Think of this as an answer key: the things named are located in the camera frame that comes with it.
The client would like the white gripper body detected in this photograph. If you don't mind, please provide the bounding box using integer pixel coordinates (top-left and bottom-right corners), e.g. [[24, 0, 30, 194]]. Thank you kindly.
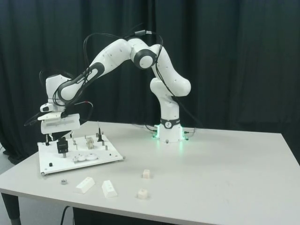
[[41, 113, 81, 135]]

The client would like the black D-SUB plug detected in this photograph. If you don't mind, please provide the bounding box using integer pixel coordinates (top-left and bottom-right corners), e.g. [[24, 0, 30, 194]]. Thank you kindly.
[[57, 137, 69, 158]]

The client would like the flat white mounting plate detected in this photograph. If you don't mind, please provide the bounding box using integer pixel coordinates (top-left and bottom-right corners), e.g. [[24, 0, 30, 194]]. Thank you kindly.
[[37, 113, 66, 121]]

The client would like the black upright thin plug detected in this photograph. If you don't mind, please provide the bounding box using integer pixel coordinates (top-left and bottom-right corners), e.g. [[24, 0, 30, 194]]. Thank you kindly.
[[95, 128, 104, 144]]

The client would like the white task board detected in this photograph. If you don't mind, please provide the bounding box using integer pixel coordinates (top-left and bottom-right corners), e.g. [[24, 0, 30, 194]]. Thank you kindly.
[[38, 128, 125, 176]]

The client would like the white wedge-shaped holder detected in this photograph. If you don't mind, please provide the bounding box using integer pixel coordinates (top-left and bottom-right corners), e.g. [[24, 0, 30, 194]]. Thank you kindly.
[[75, 177, 96, 194], [101, 180, 118, 198]]

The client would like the dark table leg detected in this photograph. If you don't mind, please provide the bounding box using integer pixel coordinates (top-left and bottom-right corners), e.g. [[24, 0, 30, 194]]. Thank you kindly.
[[1, 192, 20, 225]]

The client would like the black curtain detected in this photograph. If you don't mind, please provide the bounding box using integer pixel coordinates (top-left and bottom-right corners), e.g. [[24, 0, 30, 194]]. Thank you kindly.
[[0, 0, 300, 165]]

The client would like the small white camera box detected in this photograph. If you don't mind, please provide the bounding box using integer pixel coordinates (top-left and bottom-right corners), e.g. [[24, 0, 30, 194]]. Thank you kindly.
[[39, 103, 53, 113]]

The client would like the black camera cable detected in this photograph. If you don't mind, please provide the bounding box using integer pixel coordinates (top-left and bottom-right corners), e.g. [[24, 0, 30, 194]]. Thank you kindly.
[[24, 112, 44, 125]]

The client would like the black wrist loop cable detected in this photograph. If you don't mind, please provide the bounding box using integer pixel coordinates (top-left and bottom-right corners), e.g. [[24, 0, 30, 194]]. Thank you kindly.
[[39, 69, 74, 83]]

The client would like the black cable under table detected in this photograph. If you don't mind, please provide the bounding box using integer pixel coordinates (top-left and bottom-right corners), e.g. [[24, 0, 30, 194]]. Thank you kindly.
[[60, 205, 74, 225]]

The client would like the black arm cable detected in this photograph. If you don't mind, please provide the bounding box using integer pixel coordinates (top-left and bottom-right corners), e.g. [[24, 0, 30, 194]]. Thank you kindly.
[[52, 30, 204, 128]]

